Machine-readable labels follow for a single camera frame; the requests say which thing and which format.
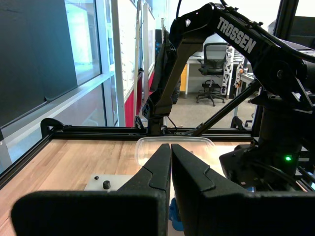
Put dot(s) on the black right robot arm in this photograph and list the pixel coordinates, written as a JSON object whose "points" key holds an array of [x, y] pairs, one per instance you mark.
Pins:
{"points": [[233, 37]]}

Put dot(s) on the clear plastic tub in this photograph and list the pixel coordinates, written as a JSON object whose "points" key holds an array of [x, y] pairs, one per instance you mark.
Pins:
{"points": [[147, 150]]}

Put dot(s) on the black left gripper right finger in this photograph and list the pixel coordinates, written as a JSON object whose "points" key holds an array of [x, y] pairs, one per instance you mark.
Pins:
{"points": [[233, 214]]}

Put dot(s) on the white task board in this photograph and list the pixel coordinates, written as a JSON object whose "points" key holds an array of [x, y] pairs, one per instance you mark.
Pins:
{"points": [[115, 182]]}

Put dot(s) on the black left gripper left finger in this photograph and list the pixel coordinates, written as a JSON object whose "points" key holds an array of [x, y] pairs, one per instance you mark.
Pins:
{"points": [[110, 211]]}

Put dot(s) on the black threaded stud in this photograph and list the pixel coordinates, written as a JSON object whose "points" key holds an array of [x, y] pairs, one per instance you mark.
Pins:
{"points": [[106, 185]]}

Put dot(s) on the grey window frame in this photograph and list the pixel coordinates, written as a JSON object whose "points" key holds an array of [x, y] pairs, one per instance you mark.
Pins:
{"points": [[73, 97]]}

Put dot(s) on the blue and black socket block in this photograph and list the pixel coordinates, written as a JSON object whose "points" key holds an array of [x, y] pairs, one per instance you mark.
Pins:
{"points": [[175, 216]]}

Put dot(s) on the black aluminium frame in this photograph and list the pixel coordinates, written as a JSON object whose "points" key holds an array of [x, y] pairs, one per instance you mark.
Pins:
{"points": [[98, 132]]}

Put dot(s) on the white lattice column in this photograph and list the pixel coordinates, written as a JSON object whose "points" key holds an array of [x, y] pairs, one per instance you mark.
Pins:
{"points": [[227, 71]]}

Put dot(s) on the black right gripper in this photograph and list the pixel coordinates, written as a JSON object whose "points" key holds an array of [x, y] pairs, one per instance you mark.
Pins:
{"points": [[236, 164]]}

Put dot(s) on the yellow drawer cabinet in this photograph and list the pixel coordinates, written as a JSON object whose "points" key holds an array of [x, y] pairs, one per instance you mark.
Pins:
{"points": [[183, 81]]}

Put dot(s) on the black office chair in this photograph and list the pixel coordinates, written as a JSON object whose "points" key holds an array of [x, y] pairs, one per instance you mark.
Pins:
{"points": [[214, 52]]}

